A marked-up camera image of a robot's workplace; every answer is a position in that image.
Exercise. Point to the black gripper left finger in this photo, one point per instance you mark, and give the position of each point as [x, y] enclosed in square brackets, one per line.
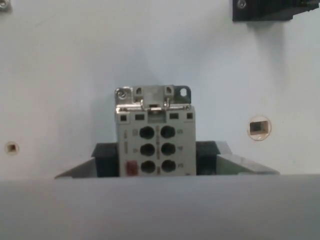
[105, 162]

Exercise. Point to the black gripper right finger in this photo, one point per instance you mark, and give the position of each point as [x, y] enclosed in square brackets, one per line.
[206, 162]

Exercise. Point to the grey waterproof plug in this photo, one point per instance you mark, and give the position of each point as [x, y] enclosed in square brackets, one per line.
[153, 120]

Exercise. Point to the white task board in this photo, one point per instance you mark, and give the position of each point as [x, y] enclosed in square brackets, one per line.
[150, 50]

